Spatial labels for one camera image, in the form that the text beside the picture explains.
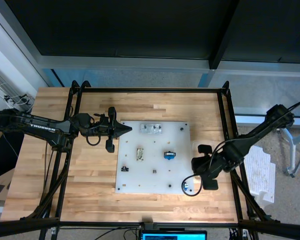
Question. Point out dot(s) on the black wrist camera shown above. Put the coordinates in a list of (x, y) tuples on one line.
[(198, 166)]

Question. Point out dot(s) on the grey multi-pin connector housing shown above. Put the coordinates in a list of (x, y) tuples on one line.
[(140, 153)]

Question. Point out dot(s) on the small silver socket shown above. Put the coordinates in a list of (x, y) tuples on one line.
[(154, 171)]

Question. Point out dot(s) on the brown cardboard box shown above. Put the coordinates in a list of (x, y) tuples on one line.
[(5, 178)]

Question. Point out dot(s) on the grey metal stand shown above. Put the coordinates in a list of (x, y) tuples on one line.
[(293, 155)]

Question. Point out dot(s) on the black table-level camera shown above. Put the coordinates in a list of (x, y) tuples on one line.
[(148, 223)]

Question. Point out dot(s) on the white task board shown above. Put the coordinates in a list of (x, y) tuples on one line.
[(152, 160)]

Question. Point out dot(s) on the laptop screen with blue edge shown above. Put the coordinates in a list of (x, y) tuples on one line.
[(172, 236)]

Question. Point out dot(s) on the white foam block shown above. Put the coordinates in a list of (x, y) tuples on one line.
[(261, 172)]

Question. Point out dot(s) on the small black clamp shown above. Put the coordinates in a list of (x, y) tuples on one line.
[(125, 169)]

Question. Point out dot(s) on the black aluminium frame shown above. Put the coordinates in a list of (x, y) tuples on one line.
[(150, 90)]

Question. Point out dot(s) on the aluminium block with pegs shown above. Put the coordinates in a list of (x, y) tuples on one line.
[(150, 130)]

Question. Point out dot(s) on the black vertical post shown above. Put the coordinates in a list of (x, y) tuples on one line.
[(222, 37)]

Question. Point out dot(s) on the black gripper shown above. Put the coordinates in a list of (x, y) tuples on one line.
[(212, 172), (111, 126)]

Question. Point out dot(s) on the blue and black connector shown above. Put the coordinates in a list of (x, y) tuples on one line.
[(168, 157)]

